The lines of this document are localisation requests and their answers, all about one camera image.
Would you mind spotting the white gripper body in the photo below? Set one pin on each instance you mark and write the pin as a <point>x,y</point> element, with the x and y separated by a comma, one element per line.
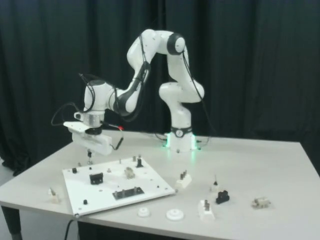
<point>92,143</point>

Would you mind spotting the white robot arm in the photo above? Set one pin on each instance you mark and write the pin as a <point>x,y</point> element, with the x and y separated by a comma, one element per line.
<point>180,117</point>

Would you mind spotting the white peg holder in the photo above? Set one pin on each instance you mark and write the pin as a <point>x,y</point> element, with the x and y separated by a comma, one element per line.
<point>183,182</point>
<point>207,213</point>

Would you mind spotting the thin metal round peg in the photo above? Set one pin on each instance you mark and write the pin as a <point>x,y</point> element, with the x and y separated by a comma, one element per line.
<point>214,180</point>

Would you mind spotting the metal nut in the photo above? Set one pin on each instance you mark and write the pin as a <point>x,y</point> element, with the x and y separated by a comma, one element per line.
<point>91,163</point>

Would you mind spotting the flat white mounting plate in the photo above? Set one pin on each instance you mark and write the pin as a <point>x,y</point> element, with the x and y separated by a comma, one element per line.
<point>75,127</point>

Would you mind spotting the black rod with red tag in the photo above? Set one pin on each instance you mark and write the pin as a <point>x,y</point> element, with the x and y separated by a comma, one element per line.
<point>121,128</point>

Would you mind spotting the white task board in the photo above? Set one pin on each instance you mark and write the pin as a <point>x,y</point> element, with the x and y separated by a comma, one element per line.
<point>105,200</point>

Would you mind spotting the metal bolt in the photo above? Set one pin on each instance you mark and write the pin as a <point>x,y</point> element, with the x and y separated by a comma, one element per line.
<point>51,190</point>

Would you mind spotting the white bolt holder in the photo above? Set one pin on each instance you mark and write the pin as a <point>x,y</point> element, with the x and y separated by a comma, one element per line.
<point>54,199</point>

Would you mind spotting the white medium gear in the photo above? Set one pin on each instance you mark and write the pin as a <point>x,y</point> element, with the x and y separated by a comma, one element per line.
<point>143,212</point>

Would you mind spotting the black cabinet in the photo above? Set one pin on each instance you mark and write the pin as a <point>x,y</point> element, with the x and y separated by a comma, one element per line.
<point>112,232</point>

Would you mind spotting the white large gear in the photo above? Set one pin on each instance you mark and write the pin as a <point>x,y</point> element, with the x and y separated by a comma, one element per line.
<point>175,215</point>

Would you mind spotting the black table leg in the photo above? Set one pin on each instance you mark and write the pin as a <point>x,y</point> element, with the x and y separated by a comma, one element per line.
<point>10,222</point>

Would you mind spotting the small white holder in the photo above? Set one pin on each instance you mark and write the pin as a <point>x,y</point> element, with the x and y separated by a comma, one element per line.
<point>214,188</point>

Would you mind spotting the black D-SUB plug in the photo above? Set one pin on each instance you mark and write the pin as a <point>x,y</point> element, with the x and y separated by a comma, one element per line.
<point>222,197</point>

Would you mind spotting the silver metal plug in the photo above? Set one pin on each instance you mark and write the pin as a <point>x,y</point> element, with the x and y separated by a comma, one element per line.
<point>260,202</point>

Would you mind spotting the black curtain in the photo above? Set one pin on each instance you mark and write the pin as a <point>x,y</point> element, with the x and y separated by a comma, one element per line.
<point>250,62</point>

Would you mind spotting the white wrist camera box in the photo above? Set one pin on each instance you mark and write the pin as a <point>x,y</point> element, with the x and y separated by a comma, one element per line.
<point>80,116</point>

